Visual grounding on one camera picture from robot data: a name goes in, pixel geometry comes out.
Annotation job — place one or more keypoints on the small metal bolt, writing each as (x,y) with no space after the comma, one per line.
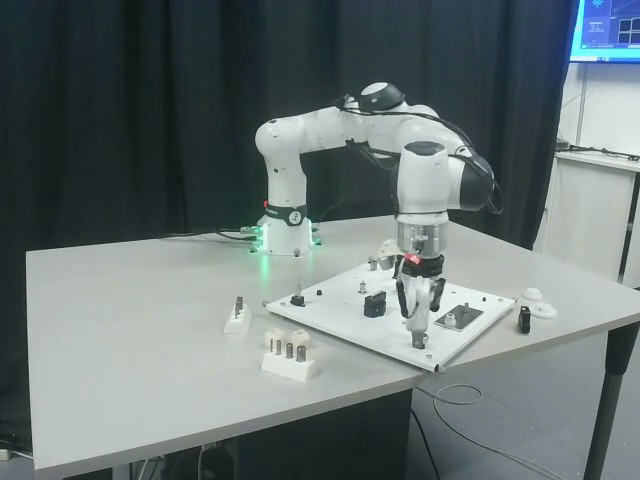
(361,287)

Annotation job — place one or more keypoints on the small white peg holder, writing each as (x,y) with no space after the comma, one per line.
(236,324)

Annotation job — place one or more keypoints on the white block holder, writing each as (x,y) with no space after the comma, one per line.
(300,336)

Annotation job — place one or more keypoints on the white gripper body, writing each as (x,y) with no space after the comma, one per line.
(418,305)

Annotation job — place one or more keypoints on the white task board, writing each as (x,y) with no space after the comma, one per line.
(340,320)

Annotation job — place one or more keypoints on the black table leg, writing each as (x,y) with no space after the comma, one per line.
(607,410)

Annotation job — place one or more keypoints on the small metal post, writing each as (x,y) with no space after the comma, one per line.
(371,263)

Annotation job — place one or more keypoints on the white large gear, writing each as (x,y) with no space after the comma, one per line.
(531,294)

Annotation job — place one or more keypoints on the thin metal standing peg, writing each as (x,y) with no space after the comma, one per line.
(298,287)

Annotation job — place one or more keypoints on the large white peg holder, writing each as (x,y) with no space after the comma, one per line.
(287,369)

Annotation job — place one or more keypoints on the white small gear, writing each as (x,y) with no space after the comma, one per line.
(452,319)

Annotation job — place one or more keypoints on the black block connector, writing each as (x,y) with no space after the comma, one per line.
(375,305)

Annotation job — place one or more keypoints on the blue screen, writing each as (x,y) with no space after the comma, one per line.
(607,30)

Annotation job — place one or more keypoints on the small black connector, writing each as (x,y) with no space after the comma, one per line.
(297,300)

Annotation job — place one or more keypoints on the thin metal round peg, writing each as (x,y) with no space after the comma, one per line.
(270,346)

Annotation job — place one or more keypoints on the black curtain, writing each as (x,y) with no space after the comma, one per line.
(150,100)

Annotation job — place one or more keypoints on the thick metal round peg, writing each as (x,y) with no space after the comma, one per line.
(300,353)

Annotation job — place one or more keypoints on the white medium gear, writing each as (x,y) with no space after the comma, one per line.
(544,311)

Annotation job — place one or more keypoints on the metal BNC plug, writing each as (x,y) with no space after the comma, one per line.
(419,341)

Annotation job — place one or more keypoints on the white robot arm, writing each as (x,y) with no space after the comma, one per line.
(280,165)

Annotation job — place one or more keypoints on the medium metal round peg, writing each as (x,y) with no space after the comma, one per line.
(288,350)

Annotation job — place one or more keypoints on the metal square peg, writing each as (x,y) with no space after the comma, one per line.
(239,305)

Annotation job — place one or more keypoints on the black D-SUB plug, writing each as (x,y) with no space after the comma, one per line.
(524,319)

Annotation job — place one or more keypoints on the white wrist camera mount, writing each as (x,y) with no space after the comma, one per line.
(388,254)

